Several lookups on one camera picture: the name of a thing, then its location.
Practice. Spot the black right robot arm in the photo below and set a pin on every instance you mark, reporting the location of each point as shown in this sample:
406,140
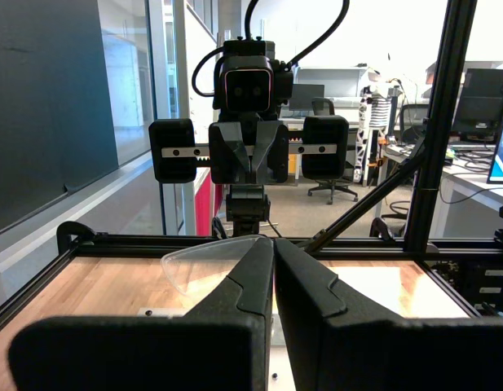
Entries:
247,207

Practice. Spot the orange drawer cabinet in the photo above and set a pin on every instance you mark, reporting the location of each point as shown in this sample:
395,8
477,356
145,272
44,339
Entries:
294,165

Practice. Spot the small black monitor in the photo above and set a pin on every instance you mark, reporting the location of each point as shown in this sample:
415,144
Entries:
306,97

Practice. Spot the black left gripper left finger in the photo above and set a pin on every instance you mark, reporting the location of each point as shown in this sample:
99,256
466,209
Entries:
153,354

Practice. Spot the black aluminium frame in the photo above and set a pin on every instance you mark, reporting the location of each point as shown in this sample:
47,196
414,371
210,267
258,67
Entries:
438,122

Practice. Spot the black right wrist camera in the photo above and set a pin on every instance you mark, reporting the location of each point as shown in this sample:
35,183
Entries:
249,89

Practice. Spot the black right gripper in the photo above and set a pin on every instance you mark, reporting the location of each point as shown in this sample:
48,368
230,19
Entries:
171,134

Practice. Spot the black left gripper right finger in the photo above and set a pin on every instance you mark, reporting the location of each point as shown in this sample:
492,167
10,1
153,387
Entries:
398,354

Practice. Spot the red panel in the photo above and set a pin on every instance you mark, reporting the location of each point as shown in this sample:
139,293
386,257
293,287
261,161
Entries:
203,203

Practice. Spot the large black monitor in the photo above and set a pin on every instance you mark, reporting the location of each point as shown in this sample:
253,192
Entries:
483,97

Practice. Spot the white desk with hutch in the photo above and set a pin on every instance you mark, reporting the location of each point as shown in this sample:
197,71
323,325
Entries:
336,81

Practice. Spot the clear plastic tub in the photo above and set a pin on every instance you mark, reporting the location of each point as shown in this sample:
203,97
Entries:
202,264

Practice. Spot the white lattice stand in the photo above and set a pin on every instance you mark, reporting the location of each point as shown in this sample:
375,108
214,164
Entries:
365,138

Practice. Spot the white partition panel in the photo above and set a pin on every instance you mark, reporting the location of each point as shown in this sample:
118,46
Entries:
181,81

